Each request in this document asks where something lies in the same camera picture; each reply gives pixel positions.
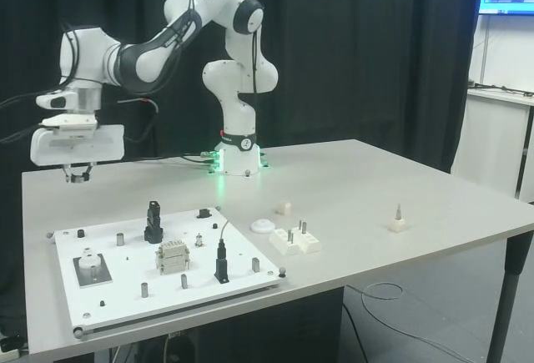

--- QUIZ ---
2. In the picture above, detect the white medium gear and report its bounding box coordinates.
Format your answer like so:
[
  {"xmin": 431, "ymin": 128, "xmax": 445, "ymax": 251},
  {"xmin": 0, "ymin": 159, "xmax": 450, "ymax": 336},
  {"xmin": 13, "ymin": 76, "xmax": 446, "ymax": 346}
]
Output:
[{"xmin": 78, "ymin": 253, "xmax": 103, "ymax": 275}]

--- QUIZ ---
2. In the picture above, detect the black curtain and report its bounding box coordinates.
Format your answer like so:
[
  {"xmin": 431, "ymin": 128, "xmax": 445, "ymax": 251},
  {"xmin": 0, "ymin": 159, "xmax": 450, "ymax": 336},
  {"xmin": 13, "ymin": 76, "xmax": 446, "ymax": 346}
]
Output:
[{"xmin": 0, "ymin": 0, "xmax": 481, "ymax": 174}]

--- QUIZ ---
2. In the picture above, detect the black floor cable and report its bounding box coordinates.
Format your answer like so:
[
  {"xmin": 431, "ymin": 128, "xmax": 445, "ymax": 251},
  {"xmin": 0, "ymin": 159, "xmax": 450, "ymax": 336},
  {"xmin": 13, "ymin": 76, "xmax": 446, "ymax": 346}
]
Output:
[{"xmin": 341, "ymin": 302, "xmax": 376, "ymax": 363}]

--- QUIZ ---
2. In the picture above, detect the black USB plug grey cable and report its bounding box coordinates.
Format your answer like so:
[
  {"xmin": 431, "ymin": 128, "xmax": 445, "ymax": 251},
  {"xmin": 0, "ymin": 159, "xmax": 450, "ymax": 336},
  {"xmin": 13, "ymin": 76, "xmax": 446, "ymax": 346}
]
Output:
[{"xmin": 213, "ymin": 219, "xmax": 232, "ymax": 284}]

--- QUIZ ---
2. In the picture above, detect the black D-SUB plug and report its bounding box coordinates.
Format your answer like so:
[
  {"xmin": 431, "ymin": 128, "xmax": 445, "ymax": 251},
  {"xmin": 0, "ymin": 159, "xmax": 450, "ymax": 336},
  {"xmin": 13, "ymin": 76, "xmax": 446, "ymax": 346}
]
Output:
[{"xmin": 144, "ymin": 199, "xmax": 164, "ymax": 244}]

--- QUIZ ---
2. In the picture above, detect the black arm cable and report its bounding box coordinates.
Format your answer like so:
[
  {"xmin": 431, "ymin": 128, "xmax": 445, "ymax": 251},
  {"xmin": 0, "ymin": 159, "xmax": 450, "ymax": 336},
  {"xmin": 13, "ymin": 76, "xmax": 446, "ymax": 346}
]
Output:
[{"xmin": 62, "ymin": 0, "xmax": 262, "ymax": 97}]

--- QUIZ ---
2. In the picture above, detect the grey floor cable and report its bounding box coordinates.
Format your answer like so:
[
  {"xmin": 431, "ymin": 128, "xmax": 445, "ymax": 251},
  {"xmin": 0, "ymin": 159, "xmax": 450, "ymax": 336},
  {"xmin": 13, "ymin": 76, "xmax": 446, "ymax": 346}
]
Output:
[{"xmin": 360, "ymin": 281, "xmax": 489, "ymax": 363}]

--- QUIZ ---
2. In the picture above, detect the beige rectangular connector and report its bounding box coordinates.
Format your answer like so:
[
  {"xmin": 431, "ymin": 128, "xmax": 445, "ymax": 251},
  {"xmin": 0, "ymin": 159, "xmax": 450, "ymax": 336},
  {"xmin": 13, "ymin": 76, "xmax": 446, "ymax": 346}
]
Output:
[{"xmin": 154, "ymin": 240, "xmax": 192, "ymax": 275}]

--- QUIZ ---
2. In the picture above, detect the white large gear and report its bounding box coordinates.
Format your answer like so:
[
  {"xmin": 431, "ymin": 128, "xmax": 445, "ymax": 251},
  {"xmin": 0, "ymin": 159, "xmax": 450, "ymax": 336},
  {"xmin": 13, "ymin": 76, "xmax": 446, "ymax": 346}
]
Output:
[{"xmin": 250, "ymin": 217, "xmax": 275, "ymax": 235}]

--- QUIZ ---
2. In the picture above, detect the white peg holder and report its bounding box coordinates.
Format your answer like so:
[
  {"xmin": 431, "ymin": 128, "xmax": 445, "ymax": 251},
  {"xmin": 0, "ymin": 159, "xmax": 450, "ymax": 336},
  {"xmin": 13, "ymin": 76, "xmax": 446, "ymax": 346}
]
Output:
[
  {"xmin": 269, "ymin": 229, "xmax": 305, "ymax": 257},
  {"xmin": 292, "ymin": 225, "xmax": 323, "ymax": 254}
]

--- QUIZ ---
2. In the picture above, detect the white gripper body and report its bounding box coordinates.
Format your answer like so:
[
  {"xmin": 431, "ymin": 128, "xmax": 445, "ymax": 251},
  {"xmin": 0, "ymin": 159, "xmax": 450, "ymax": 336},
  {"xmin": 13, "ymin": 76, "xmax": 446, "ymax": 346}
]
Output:
[{"xmin": 29, "ymin": 124, "xmax": 125, "ymax": 167}]

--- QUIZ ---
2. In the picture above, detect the black base cable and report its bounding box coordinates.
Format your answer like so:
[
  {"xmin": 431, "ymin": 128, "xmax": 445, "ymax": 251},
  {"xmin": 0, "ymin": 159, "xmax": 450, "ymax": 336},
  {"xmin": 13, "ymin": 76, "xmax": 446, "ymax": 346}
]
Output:
[{"xmin": 137, "ymin": 152, "xmax": 220, "ymax": 168}]

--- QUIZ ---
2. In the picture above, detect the grey table leg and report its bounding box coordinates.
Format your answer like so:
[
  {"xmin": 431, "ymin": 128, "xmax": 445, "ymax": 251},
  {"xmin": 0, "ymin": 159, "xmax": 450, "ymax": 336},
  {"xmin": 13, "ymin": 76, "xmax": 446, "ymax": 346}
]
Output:
[{"xmin": 486, "ymin": 229, "xmax": 525, "ymax": 363}]

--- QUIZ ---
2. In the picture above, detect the white task board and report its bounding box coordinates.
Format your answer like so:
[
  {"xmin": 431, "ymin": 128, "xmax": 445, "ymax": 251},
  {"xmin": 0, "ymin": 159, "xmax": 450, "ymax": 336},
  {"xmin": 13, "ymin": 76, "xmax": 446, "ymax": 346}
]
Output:
[{"xmin": 43, "ymin": 205, "xmax": 290, "ymax": 339}]

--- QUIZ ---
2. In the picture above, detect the white cabinet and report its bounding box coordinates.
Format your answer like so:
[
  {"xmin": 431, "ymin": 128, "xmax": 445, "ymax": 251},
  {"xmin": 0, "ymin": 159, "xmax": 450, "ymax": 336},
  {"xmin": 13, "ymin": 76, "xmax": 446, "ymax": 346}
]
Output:
[{"xmin": 452, "ymin": 85, "xmax": 534, "ymax": 204}]

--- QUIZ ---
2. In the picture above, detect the black cable on cabinet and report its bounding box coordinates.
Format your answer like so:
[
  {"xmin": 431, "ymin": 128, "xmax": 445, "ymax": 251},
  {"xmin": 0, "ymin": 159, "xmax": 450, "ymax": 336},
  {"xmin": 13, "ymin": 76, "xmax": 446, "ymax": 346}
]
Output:
[{"xmin": 466, "ymin": 82, "xmax": 534, "ymax": 98}]

